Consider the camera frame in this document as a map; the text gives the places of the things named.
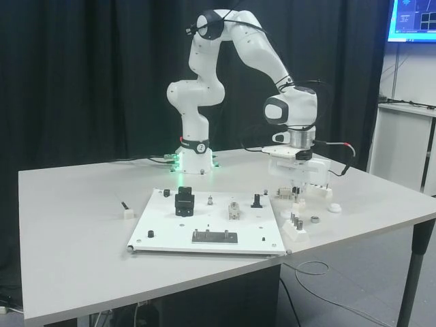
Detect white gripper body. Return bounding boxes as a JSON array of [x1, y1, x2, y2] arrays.
[[267, 157, 332, 187]]

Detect white square peg holder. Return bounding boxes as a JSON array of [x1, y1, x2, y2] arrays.
[[304, 185, 333, 201]]

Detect flat white mounting plate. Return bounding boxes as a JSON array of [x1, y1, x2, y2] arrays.
[[261, 145, 298, 159]]

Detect white round peg holder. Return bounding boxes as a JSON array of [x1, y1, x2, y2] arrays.
[[281, 221, 311, 244]]

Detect white task board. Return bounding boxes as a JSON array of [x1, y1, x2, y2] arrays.
[[126, 187, 287, 258]]

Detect white cabinet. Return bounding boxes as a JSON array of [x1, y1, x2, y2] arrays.
[[367, 101, 436, 198]]

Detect black table leg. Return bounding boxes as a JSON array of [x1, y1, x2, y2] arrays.
[[404, 217, 436, 327]]

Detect blue screen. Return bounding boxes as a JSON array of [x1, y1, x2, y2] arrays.
[[386, 0, 436, 44]]

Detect black curtain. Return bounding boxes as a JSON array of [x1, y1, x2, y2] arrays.
[[0, 0, 388, 309]]

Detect silver flange ring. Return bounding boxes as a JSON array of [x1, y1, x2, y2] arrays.
[[289, 130, 316, 150]]

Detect grey floor cable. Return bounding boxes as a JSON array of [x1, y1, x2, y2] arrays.
[[294, 260, 328, 327]]

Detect black floor cable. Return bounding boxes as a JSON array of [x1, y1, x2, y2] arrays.
[[278, 278, 301, 327]]

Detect black base cable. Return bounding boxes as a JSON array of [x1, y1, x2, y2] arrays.
[[114, 154, 182, 167]]

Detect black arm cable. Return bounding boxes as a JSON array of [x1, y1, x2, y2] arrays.
[[185, 8, 328, 95]]

